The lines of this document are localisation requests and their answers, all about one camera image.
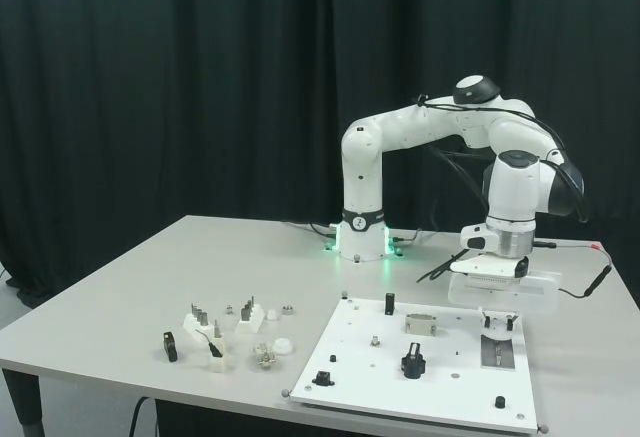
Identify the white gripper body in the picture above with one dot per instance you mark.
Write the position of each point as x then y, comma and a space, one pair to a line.
500, 294

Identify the white large gear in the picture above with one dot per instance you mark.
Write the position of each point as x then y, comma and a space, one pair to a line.
499, 328

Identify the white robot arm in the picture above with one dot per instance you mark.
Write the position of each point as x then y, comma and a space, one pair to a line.
360, 182

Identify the white medium gear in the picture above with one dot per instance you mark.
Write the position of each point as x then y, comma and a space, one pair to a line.
284, 345

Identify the white small gear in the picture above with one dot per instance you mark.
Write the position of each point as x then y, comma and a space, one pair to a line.
271, 314

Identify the white task board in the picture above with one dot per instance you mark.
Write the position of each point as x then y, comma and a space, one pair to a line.
390, 372

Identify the white stepped peg holder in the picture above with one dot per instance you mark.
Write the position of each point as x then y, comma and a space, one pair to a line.
248, 326
195, 329

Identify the metal BNC plug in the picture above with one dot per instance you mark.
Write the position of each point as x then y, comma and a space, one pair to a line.
229, 309

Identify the small white peg holder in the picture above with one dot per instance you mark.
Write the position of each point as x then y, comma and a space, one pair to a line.
218, 343

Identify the small white plug holder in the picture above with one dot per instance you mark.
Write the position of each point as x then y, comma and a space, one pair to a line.
220, 364

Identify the black D-SUB plug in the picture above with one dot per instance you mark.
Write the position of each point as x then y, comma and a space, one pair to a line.
170, 347

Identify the black curtain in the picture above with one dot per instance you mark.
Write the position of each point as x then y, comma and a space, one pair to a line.
150, 82

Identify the black table leg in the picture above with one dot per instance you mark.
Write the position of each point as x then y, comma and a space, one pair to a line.
22, 402

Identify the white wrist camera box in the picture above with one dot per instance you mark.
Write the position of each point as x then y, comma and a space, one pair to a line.
477, 237

